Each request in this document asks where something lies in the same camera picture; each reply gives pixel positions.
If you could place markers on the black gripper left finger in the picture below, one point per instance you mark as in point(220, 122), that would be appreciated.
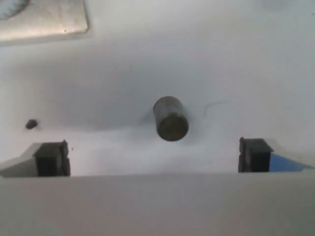
point(50, 159)

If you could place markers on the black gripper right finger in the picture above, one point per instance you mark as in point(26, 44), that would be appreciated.
point(256, 157)

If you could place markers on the thick metal round peg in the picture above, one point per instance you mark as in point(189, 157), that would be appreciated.
point(171, 120)

